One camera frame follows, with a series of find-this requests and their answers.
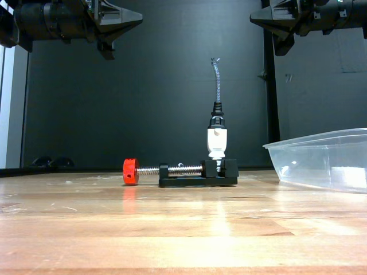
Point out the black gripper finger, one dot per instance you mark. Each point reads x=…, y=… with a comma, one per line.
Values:
x=110, y=33
x=129, y=17
x=284, y=32
x=263, y=16

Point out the white receptacle socket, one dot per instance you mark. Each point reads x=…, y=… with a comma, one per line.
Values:
x=217, y=146

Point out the clear plastic tub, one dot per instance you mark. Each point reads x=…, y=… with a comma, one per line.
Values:
x=315, y=160

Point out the white block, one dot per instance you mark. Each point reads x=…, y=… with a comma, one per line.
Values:
x=348, y=175

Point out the black vise clamp red knob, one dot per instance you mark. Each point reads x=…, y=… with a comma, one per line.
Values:
x=198, y=182

